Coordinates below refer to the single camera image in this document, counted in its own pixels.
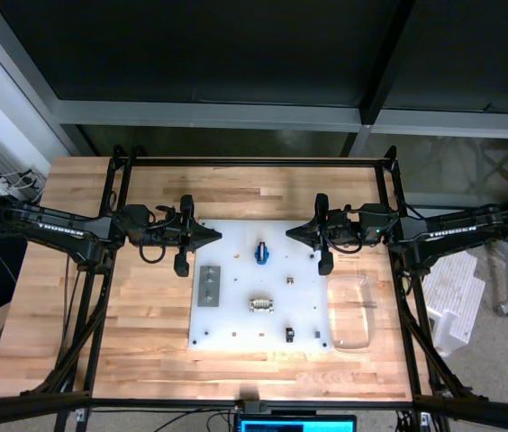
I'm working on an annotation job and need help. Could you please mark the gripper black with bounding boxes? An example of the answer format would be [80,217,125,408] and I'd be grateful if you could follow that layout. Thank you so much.
[285,193,364,277]
[150,193,224,277]

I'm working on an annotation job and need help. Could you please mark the white taskboard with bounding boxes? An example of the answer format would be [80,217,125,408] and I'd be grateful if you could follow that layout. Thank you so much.
[188,219,333,353]

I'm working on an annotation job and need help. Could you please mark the grey metal plate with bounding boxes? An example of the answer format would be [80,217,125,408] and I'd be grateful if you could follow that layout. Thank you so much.
[195,265,222,309]

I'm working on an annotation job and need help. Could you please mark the clear plastic tub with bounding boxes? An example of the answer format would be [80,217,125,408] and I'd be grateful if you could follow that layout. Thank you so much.
[325,273,373,353]

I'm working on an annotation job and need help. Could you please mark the white ribbed plastic block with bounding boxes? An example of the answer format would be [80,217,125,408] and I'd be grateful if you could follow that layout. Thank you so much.
[422,249,485,359]

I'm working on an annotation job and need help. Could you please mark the screen with blue edge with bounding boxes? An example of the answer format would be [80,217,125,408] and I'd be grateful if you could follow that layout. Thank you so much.
[235,414,358,432]

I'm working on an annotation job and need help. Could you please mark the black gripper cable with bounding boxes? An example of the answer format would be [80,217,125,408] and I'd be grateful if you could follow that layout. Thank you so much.
[138,238,168,266]
[325,233,366,260]

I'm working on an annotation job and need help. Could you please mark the blue mount with plug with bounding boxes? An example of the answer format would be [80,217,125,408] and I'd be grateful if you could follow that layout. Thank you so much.
[252,240,273,268]

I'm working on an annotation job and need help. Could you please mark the grey metal enclosure frame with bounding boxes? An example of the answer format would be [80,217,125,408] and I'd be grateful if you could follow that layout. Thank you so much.
[0,0,508,158]

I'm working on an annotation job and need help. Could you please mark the black table-level camera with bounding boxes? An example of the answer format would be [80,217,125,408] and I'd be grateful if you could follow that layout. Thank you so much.
[235,391,267,418]

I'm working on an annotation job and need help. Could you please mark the black cables by screen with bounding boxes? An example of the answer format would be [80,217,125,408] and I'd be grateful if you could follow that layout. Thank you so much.
[204,409,240,432]

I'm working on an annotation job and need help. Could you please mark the white and black cables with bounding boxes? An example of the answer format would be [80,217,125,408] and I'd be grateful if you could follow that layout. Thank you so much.
[0,150,41,193]

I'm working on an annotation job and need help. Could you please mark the black aluminium frame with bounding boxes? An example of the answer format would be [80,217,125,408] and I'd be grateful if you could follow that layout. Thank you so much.
[0,143,508,432]

